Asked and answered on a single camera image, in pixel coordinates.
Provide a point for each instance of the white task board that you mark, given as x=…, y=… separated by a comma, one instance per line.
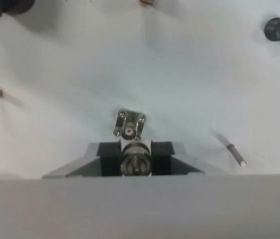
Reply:
x=139, y=74

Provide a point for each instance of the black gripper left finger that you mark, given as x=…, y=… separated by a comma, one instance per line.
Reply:
x=108, y=159

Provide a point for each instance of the metal BNC plug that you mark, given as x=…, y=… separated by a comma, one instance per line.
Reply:
x=136, y=161

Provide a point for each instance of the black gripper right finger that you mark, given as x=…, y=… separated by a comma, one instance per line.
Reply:
x=161, y=159

